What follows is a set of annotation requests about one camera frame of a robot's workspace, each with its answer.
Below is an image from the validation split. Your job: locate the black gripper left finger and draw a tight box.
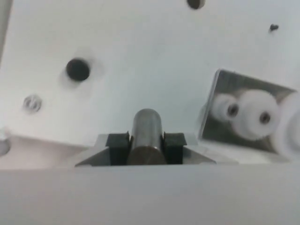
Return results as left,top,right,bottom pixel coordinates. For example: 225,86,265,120
75,131,131,167

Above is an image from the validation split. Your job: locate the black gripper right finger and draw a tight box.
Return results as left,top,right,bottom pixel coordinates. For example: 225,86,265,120
163,132,217,166

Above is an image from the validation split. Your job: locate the metal round peg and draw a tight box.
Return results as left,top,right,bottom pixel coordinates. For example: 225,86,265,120
127,108,166,165

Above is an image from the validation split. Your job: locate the white small gear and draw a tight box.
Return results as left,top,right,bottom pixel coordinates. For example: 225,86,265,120
211,93,241,124

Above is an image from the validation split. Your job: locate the white medium gear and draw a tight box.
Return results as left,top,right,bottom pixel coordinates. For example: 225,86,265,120
231,90,280,138

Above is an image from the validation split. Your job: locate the white task board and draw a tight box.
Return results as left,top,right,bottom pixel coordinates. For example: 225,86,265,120
0,0,300,170

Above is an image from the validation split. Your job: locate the white large gear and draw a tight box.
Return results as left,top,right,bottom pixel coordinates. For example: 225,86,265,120
273,91,300,158

